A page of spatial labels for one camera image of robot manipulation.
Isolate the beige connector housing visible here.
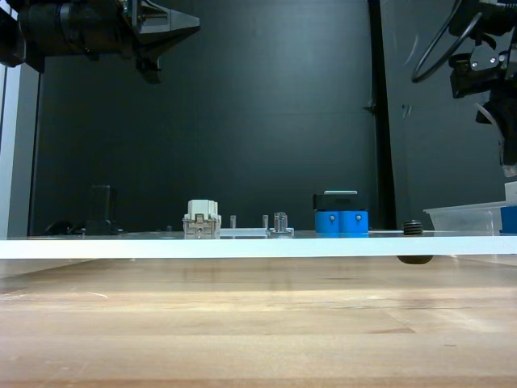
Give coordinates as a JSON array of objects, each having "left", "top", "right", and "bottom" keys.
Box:
[{"left": 182, "top": 199, "right": 222, "bottom": 239}]

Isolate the clear plastic tub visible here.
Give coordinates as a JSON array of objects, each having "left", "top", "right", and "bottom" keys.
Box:
[{"left": 422, "top": 200, "right": 517, "bottom": 236}]

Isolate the grey metal partition frame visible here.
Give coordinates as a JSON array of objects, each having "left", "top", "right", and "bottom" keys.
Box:
[{"left": 0, "top": 64, "right": 41, "bottom": 239}]

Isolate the black rubber foot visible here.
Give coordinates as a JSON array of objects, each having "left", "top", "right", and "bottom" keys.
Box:
[{"left": 396, "top": 254, "right": 432, "bottom": 267}]

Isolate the blue and black connector socket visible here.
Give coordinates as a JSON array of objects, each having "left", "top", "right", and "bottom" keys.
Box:
[{"left": 313, "top": 188, "right": 369, "bottom": 236}]

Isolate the small black clamp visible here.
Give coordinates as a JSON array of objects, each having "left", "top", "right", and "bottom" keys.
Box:
[{"left": 84, "top": 184, "right": 124, "bottom": 236}]

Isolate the white mounting board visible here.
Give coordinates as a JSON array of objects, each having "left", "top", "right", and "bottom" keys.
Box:
[{"left": 0, "top": 230, "right": 517, "bottom": 260}]

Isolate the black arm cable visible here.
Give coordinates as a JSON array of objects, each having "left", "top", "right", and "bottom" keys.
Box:
[{"left": 410, "top": 0, "right": 484, "bottom": 84}]

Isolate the aluminium block with pins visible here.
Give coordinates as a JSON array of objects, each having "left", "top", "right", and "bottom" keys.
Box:
[{"left": 220, "top": 214, "right": 270, "bottom": 238}]

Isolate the black room post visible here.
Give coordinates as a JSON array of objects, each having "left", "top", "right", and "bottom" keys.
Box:
[{"left": 365, "top": 0, "right": 401, "bottom": 232}]

